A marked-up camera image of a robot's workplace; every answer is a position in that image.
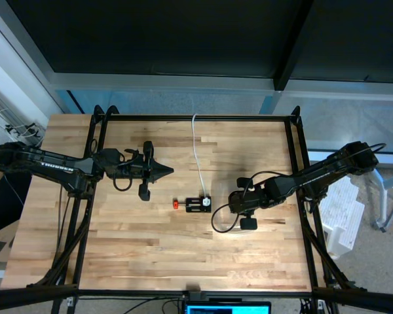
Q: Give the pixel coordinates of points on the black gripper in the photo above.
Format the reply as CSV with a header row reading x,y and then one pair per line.
x,y
253,199
134,168

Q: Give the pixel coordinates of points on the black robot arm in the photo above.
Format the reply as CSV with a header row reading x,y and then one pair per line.
x,y
57,167
314,178

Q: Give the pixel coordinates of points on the white power receptacle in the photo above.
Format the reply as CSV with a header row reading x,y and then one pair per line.
x,y
207,201

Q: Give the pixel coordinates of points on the black clamp with red knob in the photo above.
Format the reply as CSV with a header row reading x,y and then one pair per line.
x,y
193,204

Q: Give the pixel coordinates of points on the blue laptop screen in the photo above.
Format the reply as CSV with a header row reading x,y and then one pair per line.
x,y
226,309

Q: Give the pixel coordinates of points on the white stepped foam block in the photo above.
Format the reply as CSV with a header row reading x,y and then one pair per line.
x,y
344,212

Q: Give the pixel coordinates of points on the grey metal stand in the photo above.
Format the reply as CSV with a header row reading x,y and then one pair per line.
x,y
382,206

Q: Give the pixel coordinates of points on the brown cardboard box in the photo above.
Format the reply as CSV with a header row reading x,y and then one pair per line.
x,y
6,232

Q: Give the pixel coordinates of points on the black aluminium frame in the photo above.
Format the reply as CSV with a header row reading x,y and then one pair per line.
x,y
249,118

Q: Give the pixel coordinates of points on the black table-level camera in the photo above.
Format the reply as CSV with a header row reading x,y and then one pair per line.
x,y
196,295

